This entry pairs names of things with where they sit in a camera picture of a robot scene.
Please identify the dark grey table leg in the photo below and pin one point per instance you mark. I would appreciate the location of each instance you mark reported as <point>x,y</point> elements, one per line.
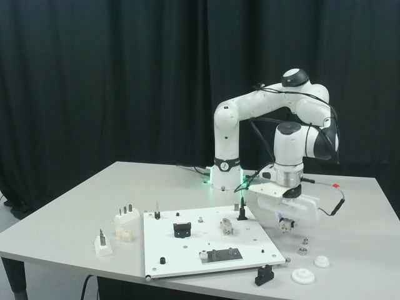
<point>14,281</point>

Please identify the white round peg holder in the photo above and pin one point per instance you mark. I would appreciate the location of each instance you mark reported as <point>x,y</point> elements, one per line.
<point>103,250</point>

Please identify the white medium gear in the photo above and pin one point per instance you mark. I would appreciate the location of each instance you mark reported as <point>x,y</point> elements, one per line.
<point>322,262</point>

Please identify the white task board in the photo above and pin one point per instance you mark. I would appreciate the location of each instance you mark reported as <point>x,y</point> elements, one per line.
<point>193,243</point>

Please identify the grey waterproof plug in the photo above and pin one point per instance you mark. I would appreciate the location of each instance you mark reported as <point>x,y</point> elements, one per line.
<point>285,227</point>

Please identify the large metal round peg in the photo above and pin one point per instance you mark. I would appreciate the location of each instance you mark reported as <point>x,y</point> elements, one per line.
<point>104,242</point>

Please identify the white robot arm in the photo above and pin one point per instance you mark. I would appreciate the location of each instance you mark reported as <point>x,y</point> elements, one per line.
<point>250,100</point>

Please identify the black curtain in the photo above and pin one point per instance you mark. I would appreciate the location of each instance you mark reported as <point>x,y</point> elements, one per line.
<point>93,78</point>

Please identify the metal bolt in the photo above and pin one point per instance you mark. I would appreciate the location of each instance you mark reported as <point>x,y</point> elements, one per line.
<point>302,250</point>

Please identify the black upright plug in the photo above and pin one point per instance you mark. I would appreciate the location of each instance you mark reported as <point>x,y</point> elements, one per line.
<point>242,215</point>

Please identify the black D-SUB plug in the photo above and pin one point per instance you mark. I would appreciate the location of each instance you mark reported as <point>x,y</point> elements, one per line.
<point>181,231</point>

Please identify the flat white mounting plate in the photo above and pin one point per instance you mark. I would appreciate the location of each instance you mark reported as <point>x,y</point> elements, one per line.
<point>268,190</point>

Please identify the white square peg holder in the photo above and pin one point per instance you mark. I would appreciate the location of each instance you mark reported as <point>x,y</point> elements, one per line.
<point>126,217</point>

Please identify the white small gear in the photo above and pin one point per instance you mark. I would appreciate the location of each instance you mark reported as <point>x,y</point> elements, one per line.
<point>203,256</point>

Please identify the white large gear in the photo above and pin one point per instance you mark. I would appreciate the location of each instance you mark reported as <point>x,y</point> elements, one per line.
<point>302,276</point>

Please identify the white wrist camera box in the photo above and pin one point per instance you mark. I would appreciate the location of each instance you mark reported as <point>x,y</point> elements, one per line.
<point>268,173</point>

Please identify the large metal square peg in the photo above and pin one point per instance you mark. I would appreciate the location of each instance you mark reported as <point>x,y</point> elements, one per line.
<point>130,208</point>

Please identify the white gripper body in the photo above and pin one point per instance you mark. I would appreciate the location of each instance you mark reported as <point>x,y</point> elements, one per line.
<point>293,207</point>

